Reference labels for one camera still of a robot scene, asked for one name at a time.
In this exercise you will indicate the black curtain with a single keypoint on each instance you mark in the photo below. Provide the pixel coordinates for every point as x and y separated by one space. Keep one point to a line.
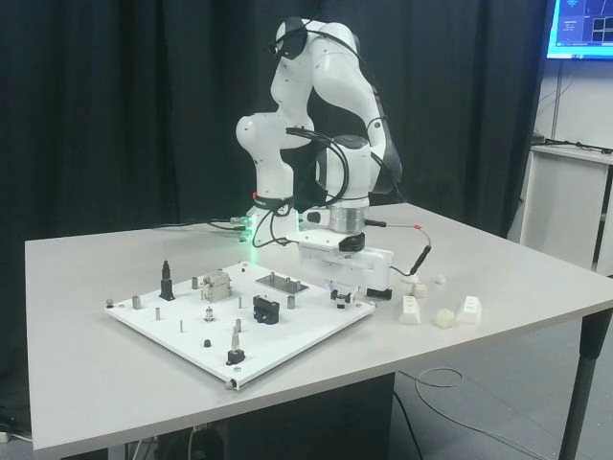
120 96

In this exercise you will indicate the white task board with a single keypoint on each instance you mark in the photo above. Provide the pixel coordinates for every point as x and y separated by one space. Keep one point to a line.
287 335

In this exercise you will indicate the tall black plug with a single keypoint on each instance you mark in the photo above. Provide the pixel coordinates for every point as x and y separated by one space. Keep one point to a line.
166 285

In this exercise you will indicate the white cabinet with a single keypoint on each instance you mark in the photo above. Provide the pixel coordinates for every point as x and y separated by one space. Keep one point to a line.
565 211

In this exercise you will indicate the dark grey table leg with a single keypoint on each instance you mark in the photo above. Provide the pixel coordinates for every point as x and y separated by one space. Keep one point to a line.
582 383

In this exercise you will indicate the metal BNC plug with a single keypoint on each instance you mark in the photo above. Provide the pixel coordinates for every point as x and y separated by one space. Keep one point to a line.
209 315

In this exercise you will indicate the blue screen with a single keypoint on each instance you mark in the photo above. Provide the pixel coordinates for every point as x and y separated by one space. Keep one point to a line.
579 29

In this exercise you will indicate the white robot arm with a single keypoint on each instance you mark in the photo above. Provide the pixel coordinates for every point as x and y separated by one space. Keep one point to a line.
289 91

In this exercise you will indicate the thick metal round peg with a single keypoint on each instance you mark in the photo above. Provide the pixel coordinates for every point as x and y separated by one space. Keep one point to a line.
290 304

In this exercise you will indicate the metal USB plug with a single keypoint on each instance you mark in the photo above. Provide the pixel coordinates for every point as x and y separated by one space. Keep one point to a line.
235 352

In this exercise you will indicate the black D-SUB plug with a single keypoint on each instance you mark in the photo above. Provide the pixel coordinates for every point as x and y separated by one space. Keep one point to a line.
265 310

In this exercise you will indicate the white sloped holder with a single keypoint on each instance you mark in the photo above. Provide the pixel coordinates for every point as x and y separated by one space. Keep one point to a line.
469 310
408 311

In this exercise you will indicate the white small gear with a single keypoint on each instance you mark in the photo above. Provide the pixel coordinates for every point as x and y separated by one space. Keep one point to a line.
439 278

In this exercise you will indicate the beige connector block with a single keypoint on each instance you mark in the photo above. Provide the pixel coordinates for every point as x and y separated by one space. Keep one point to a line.
216 286

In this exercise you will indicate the small white cube holder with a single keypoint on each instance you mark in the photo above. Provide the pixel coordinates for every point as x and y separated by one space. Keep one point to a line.
444 319
419 289

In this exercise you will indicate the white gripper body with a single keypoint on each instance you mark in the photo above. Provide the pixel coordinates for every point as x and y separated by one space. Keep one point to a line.
369 270

